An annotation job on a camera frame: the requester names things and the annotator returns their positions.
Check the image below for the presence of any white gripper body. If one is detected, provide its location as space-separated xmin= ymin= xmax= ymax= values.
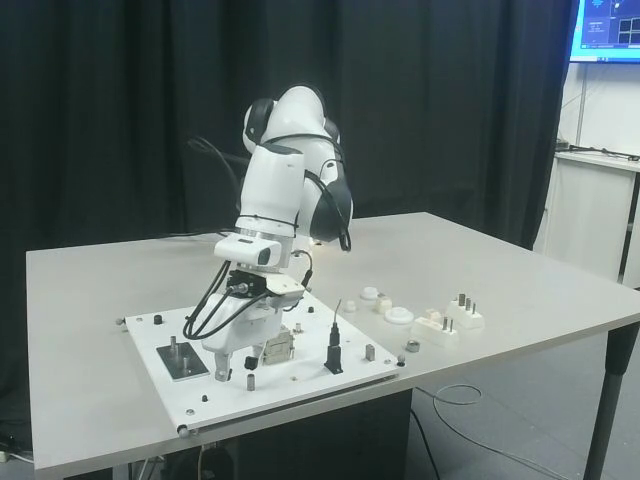
xmin=199 ymin=293 xmax=285 ymax=355

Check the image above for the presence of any white peg holder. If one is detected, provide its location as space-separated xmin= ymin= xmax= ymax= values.
xmin=410 ymin=313 xmax=460 ymax=347
xmin=445 ymin=297 xmax=486 ymax=331

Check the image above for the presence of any beige waterproof plug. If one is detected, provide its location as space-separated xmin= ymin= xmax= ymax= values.
xmin=262 ymin=329 xmax=295 ymax=366

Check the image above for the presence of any white task board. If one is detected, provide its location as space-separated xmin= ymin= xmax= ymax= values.
xmin=122 ymin=287 xmax=409 ymax=435

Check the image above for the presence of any black box under table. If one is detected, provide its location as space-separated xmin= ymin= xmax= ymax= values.
xmin=219 ymin=387 xmax=416 ymax=480

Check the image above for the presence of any black curtain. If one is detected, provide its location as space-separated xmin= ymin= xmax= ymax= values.
xmin=0 ymin=0 xmax=581 ymax=451

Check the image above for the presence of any dark table leg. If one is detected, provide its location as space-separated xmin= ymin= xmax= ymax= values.
xmin=583 ymin=324 xmax=632 ymax=480

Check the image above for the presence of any white cabinet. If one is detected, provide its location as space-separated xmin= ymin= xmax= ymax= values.
xmin=532 ymin=149 xmax=640 ymax=291

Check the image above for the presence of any blue screen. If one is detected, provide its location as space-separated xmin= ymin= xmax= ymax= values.
xmin=568 ymin=0 xmax=640 ymax=65

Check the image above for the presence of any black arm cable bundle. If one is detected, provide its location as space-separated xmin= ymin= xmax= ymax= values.
xmin=182 ymin=114 xmax=354 ymax=337

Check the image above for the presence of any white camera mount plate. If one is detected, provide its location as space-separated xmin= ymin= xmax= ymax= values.
xmin=263 ymin=276 xmax=306 ymax=301

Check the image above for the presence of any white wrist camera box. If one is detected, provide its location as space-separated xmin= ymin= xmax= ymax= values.
xmin=214 ymin=234 xmax=282 ymax=275

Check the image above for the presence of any black plug with short cable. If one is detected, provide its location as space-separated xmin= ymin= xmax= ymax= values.
xmin=323 ymin=298 xmax=346 ymax=376

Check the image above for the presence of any thin dark floor cable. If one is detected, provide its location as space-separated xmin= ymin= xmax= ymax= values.
xmin=419 ymin=383 xmax=601 ymax=480

